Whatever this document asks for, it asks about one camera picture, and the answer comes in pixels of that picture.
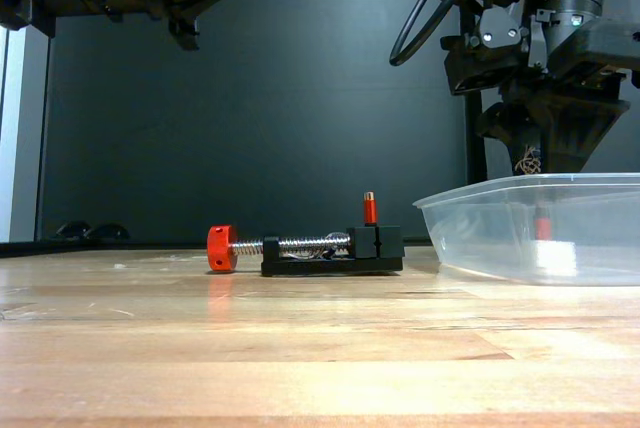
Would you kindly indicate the red rca connector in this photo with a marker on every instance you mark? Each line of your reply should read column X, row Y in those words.
column 543, row 228

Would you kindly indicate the red rca jack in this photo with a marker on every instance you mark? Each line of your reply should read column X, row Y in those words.
column 370, row 210

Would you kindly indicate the small white block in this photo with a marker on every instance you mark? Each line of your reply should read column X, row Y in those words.
column 552, row 255

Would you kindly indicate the clear plastic tub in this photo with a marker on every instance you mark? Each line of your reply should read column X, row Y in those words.
column 475, row 248

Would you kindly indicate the black clamp with red knob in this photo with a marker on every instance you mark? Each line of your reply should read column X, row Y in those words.
column 325, row 265

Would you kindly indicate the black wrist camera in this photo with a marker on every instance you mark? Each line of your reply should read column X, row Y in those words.
column 480, row 73

